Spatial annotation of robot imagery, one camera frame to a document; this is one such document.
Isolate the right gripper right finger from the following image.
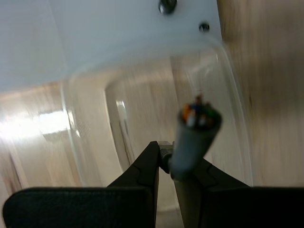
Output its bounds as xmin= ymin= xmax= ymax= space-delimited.
xmin=192 ymin=158 xmax=304 ymax=228

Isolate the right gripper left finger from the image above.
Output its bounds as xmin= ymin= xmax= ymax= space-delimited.
xmin=2 ymin=141 xmax=161 ymax=228

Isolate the rj45 connector with grey cable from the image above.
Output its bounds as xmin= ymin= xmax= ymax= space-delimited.
xmin=158 ymin=94 xmax=225 ymax=183

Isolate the clear plastic tub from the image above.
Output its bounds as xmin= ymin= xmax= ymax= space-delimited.
xmin=60 ymin=39 xmax=256 ymax=214

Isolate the white plastic board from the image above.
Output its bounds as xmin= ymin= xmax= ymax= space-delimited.
xmin=0 ymin=0 xmax=223 ymax=92

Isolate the round threaded insert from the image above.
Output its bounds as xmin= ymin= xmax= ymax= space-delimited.
xmin=157 ymin=0 xmax=178 ymax=16

